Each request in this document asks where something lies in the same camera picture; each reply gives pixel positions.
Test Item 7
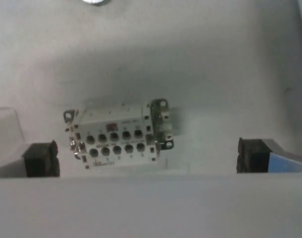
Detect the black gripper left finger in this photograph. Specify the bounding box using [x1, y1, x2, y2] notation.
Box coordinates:
[0, 140, 60, 178]

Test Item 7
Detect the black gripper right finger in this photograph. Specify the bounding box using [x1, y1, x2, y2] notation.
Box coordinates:
[236, 136, 302, 175]

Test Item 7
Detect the grey waterproof plug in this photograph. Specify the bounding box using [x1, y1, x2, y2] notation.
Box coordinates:
[62, 98, 175, 171]

